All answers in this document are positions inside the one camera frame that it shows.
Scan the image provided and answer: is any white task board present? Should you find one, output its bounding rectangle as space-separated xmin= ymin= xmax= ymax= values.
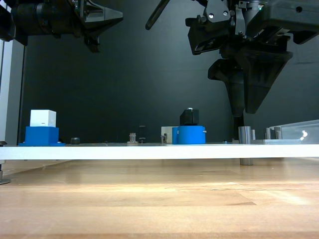
xmin=0 ymin=142 xmax=319 ymax=161

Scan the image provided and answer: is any black camera cable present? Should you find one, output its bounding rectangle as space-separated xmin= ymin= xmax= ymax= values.
xmin=146 ymin=0 xmax=170 ymax=31

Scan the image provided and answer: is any blue square base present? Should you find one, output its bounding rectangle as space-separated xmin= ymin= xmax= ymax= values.
xmin=18 ymin=126 xmax=66 ymax=147

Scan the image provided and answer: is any clear plastic tub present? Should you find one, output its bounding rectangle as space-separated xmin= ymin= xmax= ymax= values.
xmin=274 ymin=119 xmax=319 ymax=145

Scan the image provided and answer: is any steel cylinder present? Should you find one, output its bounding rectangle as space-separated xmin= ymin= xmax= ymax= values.
xmin=238 ymin=126 xmax=254 ymax=166

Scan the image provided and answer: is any white cube plug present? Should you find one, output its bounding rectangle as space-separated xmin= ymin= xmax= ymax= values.
xmin=29 ymin=109 xmax=57 ymax=127

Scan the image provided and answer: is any small metal connector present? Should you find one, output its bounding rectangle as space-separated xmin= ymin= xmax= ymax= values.
xmin=127 ymin=132 xmax=139 ymax=145

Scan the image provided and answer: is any metal board foot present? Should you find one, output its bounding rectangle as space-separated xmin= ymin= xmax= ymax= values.
xmin=0 ymin=161 xmax=11 ymax=185

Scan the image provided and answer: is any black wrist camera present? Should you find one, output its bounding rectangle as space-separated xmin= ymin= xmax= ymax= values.
xmin=185 ymin=14 xmax=236 ymax=56

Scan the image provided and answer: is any blue round socket mount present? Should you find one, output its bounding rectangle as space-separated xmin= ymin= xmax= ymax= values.
xmin=172 ymin=125 xmax=207 ymax=145

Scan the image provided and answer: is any black plug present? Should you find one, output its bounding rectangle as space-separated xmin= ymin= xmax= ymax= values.
xmin=179 ymin=108 xmax=199 ymax=126

